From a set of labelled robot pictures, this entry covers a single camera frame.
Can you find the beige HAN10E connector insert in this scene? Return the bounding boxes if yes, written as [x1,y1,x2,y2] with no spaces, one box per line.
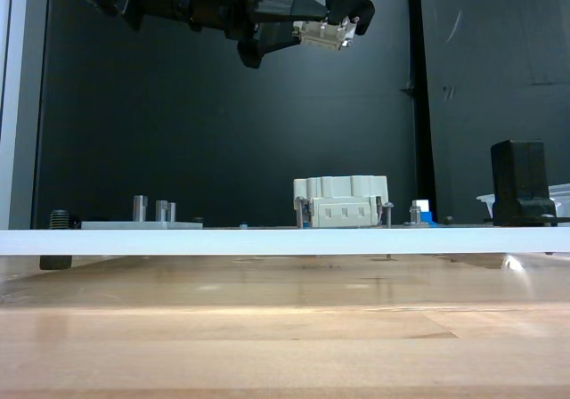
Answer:
[292,14,360,53]

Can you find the beige connector hub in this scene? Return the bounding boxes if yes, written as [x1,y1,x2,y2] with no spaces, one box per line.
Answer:
[292,175,396,230]

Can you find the blue white small connector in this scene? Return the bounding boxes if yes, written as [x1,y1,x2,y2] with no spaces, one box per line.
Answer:
[408,199,435,227]

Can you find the black connector socket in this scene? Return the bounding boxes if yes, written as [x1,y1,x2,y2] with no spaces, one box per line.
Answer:
[484,139,560,228]

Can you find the white board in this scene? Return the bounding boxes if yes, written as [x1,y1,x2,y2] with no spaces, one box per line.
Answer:
[0,225,570,257]

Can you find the grey metal plate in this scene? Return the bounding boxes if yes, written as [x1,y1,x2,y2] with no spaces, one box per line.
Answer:
[80,220,205,232]

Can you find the black screw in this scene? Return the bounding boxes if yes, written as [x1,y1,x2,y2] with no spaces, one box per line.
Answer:
[49,209,72,231]

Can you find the clear plastic tub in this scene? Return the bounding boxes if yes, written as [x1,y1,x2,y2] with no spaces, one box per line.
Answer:
[474,183,570,220]

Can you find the black board foot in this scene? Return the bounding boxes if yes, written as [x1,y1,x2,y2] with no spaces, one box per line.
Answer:
[38,255,73,271]

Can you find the black wall pillar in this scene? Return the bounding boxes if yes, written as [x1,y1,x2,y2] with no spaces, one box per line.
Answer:
[403,0,440,223]

